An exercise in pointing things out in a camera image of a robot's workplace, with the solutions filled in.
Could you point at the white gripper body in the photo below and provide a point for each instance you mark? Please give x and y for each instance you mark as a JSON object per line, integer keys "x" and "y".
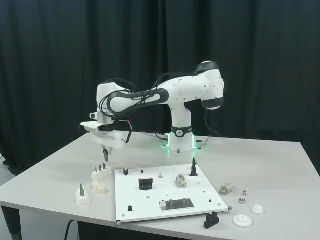
{"x": 112, "y": 141}

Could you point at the large metal square peg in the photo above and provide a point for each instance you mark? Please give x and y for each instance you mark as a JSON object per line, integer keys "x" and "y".
{"x": 106, "y": 157}

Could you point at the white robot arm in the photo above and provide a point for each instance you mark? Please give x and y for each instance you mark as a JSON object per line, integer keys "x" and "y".
{"x": 180, "y": 87}

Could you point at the thick metal round peg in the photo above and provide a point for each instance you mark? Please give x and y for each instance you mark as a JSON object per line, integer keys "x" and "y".
{"x": 104, "y": 166}

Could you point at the medium metal round peg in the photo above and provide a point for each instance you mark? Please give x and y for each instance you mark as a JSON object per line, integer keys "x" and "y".
{"x": 100, "y": 167}

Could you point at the thin metal round peg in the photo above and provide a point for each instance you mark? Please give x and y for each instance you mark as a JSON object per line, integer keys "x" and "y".
{"x": 96, "y": 169}

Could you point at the white long peg holder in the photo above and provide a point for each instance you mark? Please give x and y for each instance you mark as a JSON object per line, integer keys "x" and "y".
{"x": 101, "y": 174}

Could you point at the small metal square peg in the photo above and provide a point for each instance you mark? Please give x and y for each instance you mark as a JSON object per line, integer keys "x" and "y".
{"x": 81, "y": 190}

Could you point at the white short peg holder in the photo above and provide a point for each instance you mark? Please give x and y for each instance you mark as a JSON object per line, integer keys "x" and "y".
{"x": 82, "y": 199}

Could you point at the cream plug holder block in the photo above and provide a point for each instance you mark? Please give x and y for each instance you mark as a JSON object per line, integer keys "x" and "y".
{"x": 95, "y": 185}
{"x": 102, "y": 189}

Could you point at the white task board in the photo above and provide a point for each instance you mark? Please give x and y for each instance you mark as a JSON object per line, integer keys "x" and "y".
{"x": 155, "y": 197}

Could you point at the white small gear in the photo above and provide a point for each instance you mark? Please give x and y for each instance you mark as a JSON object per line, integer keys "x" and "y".
{"x": 162, "y": 204}

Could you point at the black under-table panel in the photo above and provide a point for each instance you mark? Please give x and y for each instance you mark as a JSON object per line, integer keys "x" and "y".
{"x": 125, "y": 232}

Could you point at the black curtains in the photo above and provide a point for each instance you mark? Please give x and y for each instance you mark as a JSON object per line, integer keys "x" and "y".
{"x": 50, "y": 50}

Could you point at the dark grey table leg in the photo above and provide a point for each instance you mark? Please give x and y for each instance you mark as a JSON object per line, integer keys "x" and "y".
{"x": 11, "y": 222}

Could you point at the black D-SUB plug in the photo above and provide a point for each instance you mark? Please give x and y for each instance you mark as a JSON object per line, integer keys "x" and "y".
{"x": 211, "y": 220}

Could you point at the beige rectangular plug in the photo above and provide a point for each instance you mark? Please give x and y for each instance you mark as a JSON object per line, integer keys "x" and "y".
{"x": 227, "y": 188}

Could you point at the white large gear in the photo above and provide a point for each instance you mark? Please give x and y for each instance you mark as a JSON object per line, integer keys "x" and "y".
{"x": 242, "y": 221}

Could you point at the white medium gear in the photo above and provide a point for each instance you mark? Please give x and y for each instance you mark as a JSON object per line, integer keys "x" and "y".
{"x": 257, "y": 209}

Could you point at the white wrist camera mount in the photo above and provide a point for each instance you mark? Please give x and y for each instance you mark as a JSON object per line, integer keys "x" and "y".
{"x": 95, "y": 125}

